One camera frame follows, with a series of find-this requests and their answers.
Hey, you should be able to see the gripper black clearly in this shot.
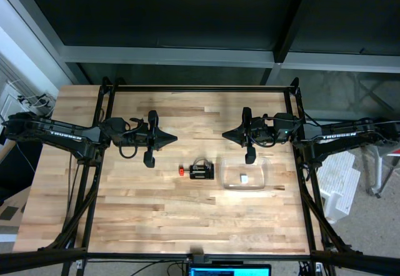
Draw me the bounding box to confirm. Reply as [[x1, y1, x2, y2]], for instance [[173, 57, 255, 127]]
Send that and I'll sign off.
[[131, 110, 178, 168], [222, 107, 276, 165]]

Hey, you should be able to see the clear plastic tub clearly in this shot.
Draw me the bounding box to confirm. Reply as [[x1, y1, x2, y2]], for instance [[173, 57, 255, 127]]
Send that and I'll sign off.
[[220, 156, 272, 192]]

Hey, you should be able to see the black vise with red knob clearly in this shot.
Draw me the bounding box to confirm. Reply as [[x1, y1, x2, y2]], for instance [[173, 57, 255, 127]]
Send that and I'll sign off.
[[178, 160, 216, 182]]

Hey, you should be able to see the white stepped plastic block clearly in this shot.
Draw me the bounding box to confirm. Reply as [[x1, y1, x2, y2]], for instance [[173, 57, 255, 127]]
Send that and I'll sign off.
[[315, 150, 360, 225]]

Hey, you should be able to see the laptop screen with blue edge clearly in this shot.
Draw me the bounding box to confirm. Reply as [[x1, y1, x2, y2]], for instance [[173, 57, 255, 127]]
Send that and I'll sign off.
[[187, 263, 272, 276]]

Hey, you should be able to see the cardboard box with black patches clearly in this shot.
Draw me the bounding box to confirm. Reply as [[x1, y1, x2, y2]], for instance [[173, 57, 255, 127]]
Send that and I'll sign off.
[[0, 185, 32, 243]]

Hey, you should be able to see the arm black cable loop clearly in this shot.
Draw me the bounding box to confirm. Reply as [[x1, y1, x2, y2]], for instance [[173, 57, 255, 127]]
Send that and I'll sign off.
[[249, 132, 278, 148], [117, 144, 139, 159]]

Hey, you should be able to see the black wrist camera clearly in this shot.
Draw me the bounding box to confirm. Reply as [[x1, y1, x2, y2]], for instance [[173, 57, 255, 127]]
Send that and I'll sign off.
[[274, 112, 297, 143], [106, 117, 129, 140]]

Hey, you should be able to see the black metal frame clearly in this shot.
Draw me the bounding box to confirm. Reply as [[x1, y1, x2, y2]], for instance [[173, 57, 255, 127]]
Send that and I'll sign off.
[[0, 76, 400, 276]]

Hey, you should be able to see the black table-level camera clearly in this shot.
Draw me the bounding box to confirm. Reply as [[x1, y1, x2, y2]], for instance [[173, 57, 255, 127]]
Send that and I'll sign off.
[[190, 247, 206, 263]]

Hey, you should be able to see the white looping cable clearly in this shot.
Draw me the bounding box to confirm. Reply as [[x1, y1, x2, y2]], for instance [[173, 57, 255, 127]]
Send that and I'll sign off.
[[9, 81, 54, 108]]

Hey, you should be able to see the metal frame chair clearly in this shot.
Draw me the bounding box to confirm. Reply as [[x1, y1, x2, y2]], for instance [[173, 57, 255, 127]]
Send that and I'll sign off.
[[361, 138, 400, 199]]

